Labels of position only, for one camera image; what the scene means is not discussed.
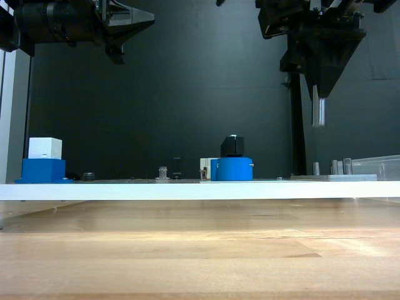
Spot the blue square holder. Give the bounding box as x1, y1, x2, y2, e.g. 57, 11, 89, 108
14, 158, 74, 184

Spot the white cube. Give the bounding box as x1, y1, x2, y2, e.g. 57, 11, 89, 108
27, 137, 64, 160

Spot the black metal frame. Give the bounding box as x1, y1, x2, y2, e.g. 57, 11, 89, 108
281, 70, 309, 176

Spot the clear plastic container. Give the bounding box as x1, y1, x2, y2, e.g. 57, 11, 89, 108
349, 154, 400, 183

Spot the silver metal cylinder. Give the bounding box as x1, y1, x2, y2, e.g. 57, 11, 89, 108
311, 84, 327, 128

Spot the blue round holder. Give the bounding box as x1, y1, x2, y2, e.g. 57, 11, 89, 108
210, 157, 254, 182

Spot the grey metal base plate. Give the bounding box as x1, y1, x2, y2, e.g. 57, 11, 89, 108
289, 174, 378, 182

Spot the white board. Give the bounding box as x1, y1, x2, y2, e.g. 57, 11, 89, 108
0, 178, 400, 201

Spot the black rectangular plug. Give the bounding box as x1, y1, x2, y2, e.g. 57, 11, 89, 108
219, 134, 245, 158

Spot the beige connector housing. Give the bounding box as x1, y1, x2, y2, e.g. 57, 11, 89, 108
199, 157, 219, 181

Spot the small black connector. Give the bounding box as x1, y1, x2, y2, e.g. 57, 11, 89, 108
172, 157, 183, 180

